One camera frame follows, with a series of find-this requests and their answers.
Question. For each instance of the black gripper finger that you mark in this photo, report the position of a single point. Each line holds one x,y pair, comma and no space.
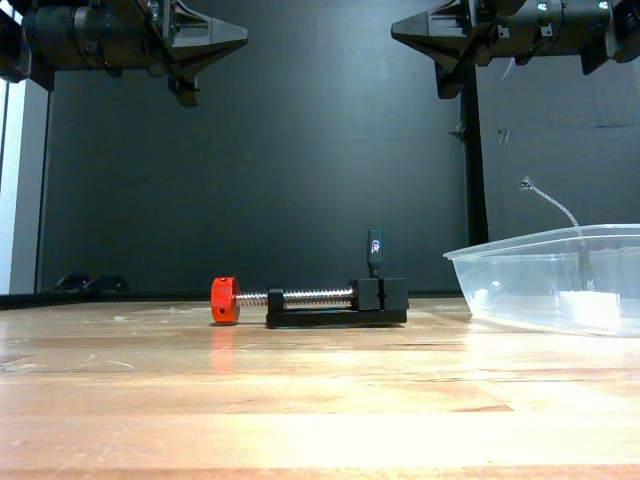
200,60
450,56
440,27
200,27

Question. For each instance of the black USB-C socket adapter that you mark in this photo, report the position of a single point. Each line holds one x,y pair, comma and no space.
376,250

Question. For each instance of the black vertical pillar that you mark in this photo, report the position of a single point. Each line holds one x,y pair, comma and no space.
475,175

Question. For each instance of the clear plastic tub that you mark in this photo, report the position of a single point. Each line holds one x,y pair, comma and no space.
500,285

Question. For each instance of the black vise with orange knob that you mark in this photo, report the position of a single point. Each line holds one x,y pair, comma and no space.
340,300

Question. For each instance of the aluminium window frame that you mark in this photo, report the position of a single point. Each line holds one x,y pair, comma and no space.
42,200

